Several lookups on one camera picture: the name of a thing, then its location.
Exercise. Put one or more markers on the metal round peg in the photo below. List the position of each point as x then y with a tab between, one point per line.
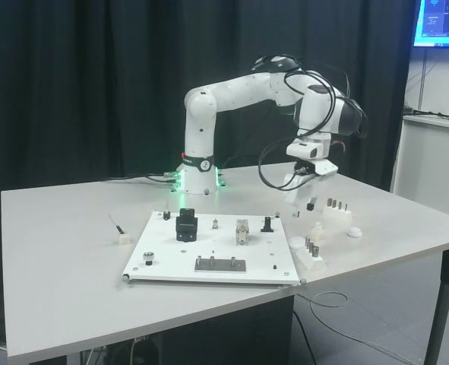
306	243
317	251
311	247

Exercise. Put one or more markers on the black box under table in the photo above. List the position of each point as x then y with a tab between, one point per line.
209	334

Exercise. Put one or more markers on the white square peg holder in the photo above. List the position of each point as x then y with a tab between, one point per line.
336	220

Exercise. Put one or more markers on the white cabinet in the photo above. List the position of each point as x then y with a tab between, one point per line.
429	163

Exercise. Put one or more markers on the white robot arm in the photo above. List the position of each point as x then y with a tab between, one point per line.
239	87

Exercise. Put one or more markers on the metal BNC plug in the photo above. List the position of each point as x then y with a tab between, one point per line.
215	224

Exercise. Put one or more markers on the white large gear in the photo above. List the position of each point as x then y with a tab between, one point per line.
353	233

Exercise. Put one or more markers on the white round peg holder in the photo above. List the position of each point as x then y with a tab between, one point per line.
309	263

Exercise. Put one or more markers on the black curtain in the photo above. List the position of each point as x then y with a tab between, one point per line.
76	76

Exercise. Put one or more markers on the white medium gear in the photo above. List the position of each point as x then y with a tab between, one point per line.
296	244

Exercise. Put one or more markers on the black D-SUB plug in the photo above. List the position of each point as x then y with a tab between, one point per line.
186	228

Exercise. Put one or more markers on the black table leg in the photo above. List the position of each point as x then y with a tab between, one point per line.
442	304

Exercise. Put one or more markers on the white task board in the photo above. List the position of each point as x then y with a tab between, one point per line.
209	247

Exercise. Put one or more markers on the blue screen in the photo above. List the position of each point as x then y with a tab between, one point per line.
444	23

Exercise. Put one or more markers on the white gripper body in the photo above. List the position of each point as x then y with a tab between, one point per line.
295	186

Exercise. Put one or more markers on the small white holder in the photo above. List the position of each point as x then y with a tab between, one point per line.
122	240

